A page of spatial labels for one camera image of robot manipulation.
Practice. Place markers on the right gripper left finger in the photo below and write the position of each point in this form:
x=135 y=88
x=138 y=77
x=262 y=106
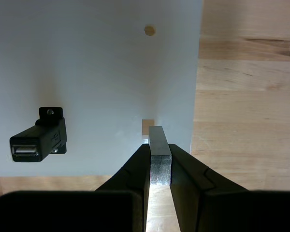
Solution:
x=111 y=207

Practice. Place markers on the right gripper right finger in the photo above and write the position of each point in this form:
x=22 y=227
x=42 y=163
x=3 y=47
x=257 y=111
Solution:
x=220 y=207

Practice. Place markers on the square steel bar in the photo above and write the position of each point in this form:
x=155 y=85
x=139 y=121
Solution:
x=160 y=166

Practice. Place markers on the small silver socket screw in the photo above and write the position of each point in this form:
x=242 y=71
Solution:
x=55 y=150
x=50 y=111

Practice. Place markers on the black USB socket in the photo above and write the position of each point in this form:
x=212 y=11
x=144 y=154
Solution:
x=36 y=142

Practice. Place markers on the white task board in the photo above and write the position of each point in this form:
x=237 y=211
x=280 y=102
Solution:
x=87 y=60

